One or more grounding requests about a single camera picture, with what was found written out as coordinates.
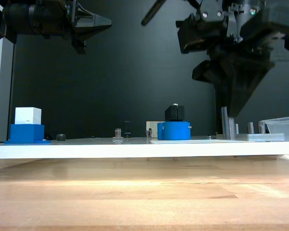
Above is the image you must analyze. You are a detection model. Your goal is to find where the large shiny metal cylinder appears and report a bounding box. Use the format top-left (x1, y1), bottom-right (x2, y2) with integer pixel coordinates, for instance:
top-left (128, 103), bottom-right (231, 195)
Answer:
top-left (221, 106), bottom-right (236, 141)

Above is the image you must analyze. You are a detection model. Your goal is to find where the black plug with metal top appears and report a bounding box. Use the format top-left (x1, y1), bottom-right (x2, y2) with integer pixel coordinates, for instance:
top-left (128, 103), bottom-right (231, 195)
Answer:
top-left (164, 103), bottom-right (185, 122)

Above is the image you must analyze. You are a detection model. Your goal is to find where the grey metal plate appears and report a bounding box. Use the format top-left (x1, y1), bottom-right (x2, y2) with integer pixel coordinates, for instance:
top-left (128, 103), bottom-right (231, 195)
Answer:
top-left (236, 133), bottom-right (285, 142)

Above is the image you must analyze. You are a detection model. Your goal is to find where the clear plastic tub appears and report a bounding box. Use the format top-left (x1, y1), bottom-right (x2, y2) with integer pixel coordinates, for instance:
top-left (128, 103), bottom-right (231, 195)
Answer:
top-left (258, 116), bottom-right (289, 174)

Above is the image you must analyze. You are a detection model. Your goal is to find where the blue round holder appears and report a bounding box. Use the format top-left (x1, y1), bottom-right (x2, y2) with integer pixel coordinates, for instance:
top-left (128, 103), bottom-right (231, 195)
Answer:
top-left (157, 121), bottom-right (193, 141)

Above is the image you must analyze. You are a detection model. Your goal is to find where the beige connector housing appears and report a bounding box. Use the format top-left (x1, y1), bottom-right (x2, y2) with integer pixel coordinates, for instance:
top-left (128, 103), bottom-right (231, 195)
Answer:
top-left (146, 121), bottom-right (159, 138)

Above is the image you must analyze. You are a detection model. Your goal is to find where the white cube block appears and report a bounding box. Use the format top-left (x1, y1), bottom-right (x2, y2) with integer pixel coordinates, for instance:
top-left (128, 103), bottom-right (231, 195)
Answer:
top-left (14, 106), bottom-right (42, 126)

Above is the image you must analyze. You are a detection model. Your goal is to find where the blue square holder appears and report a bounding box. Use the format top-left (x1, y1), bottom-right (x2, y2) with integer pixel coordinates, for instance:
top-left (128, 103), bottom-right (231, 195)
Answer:
top-left (3, 123), bottom-right (52, 145)

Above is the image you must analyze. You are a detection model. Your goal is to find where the white plastic board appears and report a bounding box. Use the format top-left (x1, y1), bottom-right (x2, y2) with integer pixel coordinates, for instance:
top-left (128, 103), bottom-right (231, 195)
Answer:
top-left (0, 139), bottom-right (289, 160)

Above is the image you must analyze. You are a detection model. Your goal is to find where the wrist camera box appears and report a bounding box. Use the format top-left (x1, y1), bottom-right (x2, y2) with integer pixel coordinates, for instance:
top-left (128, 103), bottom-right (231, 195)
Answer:
top-left (176, 14), bottom-right (209, 54)

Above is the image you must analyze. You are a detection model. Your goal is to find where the thin black strap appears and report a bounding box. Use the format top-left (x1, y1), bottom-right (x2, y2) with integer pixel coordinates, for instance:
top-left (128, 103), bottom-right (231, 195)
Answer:
top-left (141, 0), bottom-right (166, 26)

